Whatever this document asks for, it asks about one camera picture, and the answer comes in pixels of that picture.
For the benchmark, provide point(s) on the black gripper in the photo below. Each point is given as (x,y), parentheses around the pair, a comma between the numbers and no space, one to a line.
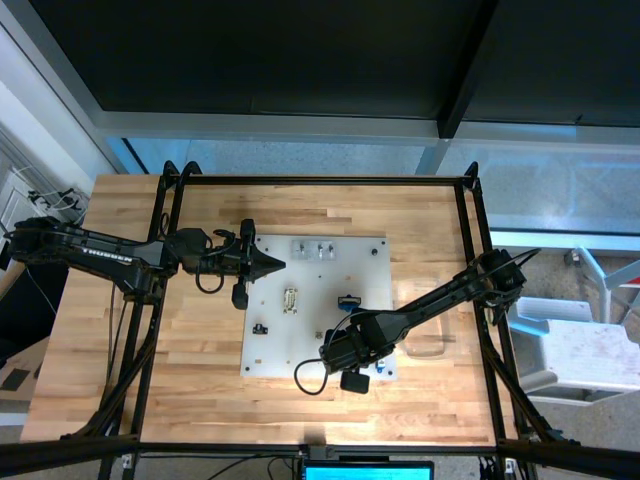
(347,357)
(227,261)

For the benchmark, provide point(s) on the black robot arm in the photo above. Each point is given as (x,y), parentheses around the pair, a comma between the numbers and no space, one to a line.
(440,296)
(110,255)

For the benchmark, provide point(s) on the small blue connector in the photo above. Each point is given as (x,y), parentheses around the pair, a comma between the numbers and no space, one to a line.
(381,367)

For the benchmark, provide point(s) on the grey rectangular connector housing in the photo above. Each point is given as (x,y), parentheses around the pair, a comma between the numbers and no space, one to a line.
(290,300)

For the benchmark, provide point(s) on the aluminium block with screws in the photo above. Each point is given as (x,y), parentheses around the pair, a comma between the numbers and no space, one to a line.
(312,252)

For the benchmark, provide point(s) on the white board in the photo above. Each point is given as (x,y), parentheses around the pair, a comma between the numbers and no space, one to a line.
(290,355)

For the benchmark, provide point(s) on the blue screen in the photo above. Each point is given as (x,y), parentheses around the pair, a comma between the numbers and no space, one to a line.
(365,472)

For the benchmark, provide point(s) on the black power adapters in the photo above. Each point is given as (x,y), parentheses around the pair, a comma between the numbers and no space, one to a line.
(45,199)

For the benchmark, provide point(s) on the white plastic step stool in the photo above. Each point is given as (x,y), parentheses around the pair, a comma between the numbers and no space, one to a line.
(590,350)

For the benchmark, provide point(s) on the black room column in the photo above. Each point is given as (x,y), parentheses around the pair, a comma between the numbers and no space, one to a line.
(460,90)

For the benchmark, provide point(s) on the flat cardboard box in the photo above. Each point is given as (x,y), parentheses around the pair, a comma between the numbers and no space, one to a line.
(20,370)

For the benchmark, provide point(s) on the blue and black connector mount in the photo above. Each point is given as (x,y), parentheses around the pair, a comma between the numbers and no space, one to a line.
(349,302)

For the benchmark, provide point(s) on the black USB socket mount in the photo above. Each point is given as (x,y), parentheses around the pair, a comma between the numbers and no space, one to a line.
(261,330)

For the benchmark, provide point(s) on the black aluminium frame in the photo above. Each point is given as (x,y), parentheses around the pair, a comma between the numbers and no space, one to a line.
(320,180)

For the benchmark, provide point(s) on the grey metal window frame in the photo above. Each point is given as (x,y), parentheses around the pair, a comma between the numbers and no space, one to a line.
(250,125)

